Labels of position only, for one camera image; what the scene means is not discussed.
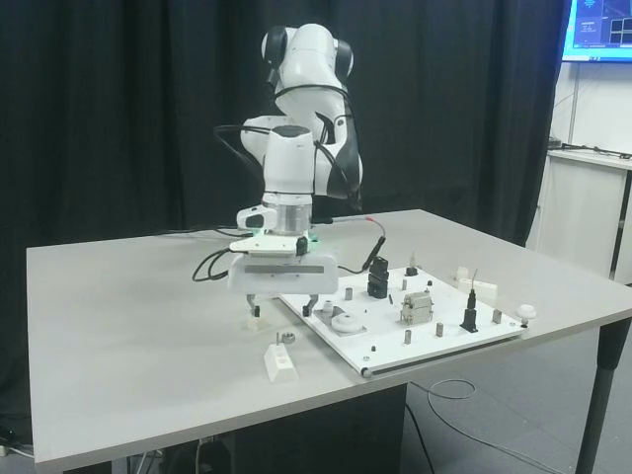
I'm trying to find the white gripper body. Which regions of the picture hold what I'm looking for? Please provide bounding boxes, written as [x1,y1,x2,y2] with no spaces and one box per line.
[226,251,341,300]

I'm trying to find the white peg holder with holes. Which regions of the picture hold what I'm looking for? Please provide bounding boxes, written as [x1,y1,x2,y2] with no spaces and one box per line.
[263,345,301,384]

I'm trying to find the white large gear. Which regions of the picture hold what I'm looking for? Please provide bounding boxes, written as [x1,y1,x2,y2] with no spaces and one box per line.
[331,315,365,338]

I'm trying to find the black D-SUB plug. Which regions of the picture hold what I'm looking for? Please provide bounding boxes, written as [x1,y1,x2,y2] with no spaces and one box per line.
[366,255,390,301]

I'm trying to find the white task board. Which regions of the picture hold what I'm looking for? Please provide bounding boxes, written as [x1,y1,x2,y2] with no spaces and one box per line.
[276,269,537,381]

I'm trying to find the white long holder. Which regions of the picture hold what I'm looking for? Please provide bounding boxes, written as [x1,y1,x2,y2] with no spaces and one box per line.
[458,278,498,302]

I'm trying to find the black curtain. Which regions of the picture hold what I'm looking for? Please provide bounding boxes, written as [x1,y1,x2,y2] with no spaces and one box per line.
[0,0,567,440]

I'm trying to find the white cabinet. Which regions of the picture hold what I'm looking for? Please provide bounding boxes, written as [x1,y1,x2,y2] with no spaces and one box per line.
[524,147,632,287]

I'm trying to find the dark grey table leg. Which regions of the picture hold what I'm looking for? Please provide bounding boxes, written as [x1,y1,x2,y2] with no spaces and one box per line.
[576,315,632,474]

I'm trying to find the blue screen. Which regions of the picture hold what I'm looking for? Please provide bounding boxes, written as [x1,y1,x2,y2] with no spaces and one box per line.
[561,0,632,63]

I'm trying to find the black looped gripper cable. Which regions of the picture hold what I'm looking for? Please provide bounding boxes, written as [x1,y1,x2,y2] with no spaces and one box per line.
[191,246,239,283]

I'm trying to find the thin black rod on wire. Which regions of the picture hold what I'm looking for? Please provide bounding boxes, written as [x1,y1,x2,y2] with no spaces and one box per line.
[310,212,389,274]

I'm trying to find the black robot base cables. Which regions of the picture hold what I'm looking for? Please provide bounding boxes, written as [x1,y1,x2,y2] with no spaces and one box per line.
[167,223,239,239]

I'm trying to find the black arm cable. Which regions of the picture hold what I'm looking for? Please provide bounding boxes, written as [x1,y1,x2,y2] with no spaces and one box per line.
[213,73,367,214]

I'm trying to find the black plug with short cable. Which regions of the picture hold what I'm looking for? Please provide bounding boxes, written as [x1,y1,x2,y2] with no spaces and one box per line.
[458,269,481,333]

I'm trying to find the grey floor cable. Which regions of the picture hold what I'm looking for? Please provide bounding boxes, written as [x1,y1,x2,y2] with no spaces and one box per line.
[427,378,585,468]

